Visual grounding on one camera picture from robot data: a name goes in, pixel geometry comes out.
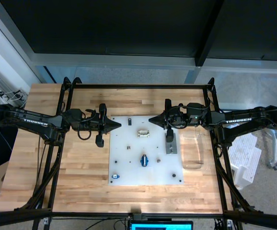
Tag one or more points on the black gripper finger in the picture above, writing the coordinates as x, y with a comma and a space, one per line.
110, 127
111, 122
158, 123
159, 118

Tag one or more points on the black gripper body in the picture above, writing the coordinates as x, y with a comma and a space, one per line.
169, 119
102, 124

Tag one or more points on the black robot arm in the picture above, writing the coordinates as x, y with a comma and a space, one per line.
33, 121
239, 121

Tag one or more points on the pale rectangular connector housing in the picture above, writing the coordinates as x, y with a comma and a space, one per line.
143, 133

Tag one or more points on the small black connector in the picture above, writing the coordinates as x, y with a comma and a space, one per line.
129, 121

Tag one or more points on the black block in holder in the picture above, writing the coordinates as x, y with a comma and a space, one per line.
143, 161

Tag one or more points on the blue round holder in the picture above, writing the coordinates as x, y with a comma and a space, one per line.
141, 161

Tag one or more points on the white square board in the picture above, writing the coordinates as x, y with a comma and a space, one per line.
129, 172

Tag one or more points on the blue square socket base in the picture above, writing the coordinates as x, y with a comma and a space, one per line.
110, 177

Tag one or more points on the clear plastic tub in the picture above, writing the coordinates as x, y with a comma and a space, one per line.
192, 165

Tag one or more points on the white styrofoam block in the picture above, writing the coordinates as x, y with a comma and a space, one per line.
244, 153

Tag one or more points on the laptop screen with blue edge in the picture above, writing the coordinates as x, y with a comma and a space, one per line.
160, 226

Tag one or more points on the grey metal chair legs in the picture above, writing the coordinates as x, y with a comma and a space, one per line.
275, 143

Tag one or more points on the grey metal plate with bracket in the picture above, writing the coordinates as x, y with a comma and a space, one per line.
175, 149

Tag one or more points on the black metal frame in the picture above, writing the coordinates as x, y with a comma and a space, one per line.
138, 86

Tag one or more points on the small black camera box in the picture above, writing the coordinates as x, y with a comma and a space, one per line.
137, 216

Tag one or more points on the black wall pillar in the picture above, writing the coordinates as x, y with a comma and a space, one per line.
210, 31

